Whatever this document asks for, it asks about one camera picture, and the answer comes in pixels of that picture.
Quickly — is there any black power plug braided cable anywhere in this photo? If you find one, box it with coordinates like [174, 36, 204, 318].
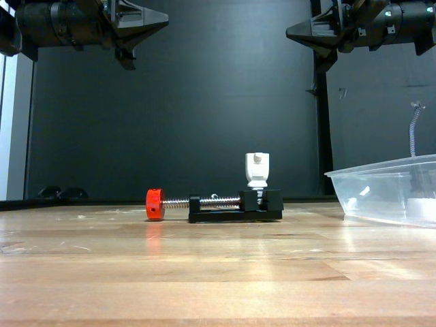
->
[407, 101, 426, 193]

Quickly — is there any white receptacle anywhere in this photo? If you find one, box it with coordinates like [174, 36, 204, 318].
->
[244, 152, 271, 200]

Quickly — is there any clear plastic tub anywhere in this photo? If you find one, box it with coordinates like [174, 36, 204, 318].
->
[324, 153, 436, 229]

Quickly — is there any black clamp with red knob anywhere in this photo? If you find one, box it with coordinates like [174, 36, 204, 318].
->
[145, 187, 284, 225]

